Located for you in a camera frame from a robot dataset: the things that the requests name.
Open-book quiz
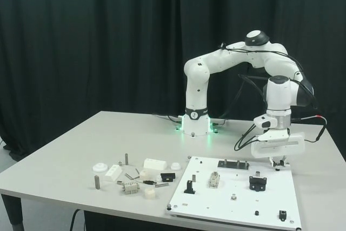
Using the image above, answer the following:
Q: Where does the black table leg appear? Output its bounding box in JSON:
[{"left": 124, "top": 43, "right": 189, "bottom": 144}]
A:
[{"left": 0, "top": 194, "right": 24, "bottom": 231}]

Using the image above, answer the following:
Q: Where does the white task board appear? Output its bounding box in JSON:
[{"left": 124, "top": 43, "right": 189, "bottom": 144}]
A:
[{"left": 164, "top": 156, "right": 303, "bottom": 231}]

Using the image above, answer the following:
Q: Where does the black base cable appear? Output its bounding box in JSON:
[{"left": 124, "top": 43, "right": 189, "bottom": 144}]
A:
[
  {"left": 155, "top": 114, "right": 187, "bottom": 123},
  {"left": 212, "top": 118, "right": 230, "bottom": 129}
]

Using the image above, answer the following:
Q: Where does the white peg holder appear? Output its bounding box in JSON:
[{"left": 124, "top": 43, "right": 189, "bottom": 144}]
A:
[
  {"left": 103, "top": 164, "right": 124, "bottom": 182},
  {"left": 142, "top": 157, "right": 167, "bottom": 171}
]

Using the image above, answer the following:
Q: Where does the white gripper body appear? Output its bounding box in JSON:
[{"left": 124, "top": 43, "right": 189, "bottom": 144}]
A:
[{"left": 250, "top": 131, "right": 306, "bottom": 159}]

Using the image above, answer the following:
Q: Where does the white large gear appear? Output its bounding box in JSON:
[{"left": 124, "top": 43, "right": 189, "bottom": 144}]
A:
[{"left": 92, "top": 162, "right": 109, "bottom": 174}]

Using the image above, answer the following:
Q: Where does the beige multi-pin plug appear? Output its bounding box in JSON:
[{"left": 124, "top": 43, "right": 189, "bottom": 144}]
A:
[{"left": 117, "top": 182, "right": 141, "bottom": 195}]

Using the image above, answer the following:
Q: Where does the black curtain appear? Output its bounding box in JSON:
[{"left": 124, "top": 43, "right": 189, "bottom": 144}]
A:
[{"left": 0, "top": 0, "right": 346, "bottom": 159}]

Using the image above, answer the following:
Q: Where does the black floor cable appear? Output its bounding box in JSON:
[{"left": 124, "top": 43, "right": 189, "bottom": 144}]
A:
[{"left": 70, "top": 208, "right": 85, "bottom": 231}]

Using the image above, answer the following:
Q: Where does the thin black rod on wire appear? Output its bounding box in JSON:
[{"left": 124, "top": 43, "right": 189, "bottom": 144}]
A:
[{"left": 290, "top": 115, "right": 328, "bottom": 143}]

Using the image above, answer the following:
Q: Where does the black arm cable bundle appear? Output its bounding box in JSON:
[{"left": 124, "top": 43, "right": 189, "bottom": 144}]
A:
[{"left": 220, "top": 42, "right": 316, "bottom": 152}]

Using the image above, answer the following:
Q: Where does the grey metal plate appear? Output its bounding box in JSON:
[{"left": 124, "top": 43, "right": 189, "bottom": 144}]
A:
[{"left": 124, "top": 168, "right": 140, "bottom": 179}]

